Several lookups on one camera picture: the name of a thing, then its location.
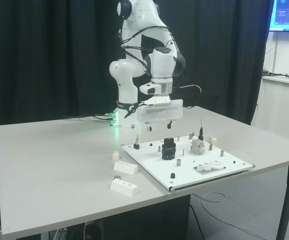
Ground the beige plug block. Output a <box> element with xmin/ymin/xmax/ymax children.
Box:
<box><xmin>189</xmin><ymin>139</ymin><xmax>205</xmax><ymax>156</ymax></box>

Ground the black base cable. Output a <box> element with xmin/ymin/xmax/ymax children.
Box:
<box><xmin>91</xmin><ymin>113</ymin><xmax>118</xmax><ymax>126</ymax></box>

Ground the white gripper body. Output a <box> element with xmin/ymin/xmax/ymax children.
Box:
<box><xmin>136</xmin><ymin>98</ymin><xmax>184</xmax><ymax>125</ymax></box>

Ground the black D-SUB plug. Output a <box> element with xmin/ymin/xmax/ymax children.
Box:
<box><xmin>161</xmin><ymin>136</ymin><xmax>177</xmax><ymax>160</ymax></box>

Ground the white task board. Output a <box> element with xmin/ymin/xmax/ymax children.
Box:
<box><xmin>121</xmin><ymin>132</ymin><xmax>256</xmax><ymax>193</ymax></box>

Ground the grey floor cable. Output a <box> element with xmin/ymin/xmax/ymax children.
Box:
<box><xmin>200</xmin><ymin>191</ymin><xmax>280</xmax><ymax>226</ymax></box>

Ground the black curtain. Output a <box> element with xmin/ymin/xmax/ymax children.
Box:
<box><xmin>0</xmin><ymin>0</ymin><xmax>277</xmax><ymax>226</ymax></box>

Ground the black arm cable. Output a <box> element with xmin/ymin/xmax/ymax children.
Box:
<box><xmin>116</xmin><ymin>23</ymin><xmax>185</xmax><ymax>76</ymax></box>

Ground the white cabinet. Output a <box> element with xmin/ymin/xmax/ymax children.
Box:
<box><xmin>249</xmin><ymin>74</ymin><xmax>289</xmax><ymax>146</ymax></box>

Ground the blue screen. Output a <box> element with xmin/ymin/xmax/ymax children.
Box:
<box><xmin>268</xmin><ymin>0</ymin><xmax>289</xmax><ymax>33</ymax></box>

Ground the small white camera box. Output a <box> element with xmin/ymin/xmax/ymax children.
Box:
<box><xmin>138</xmin><ymin>83</ymin><xmax>160</xmax><ymax>96</ymax></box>

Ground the white large gear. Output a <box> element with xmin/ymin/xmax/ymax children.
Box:
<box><xmin>209</xmin><ymin>160</ymin><xmax>223</xmax><ymax>171</ymax></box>

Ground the black plug with thin antenna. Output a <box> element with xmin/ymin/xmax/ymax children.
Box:
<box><xmin>198</xmin><ymin>119</ymin><xmax>205</xmax><ymax>141</ymax></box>

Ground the white holder with holes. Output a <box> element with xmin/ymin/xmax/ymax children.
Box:
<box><xmin>109</xmin><ymin>179</ymin><xmax>142</xmax><ymax>198</ymax></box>
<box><xmin>113</xmin><ymin>161</ymin><xmax>140</xmax><ymax>175</ymax></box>

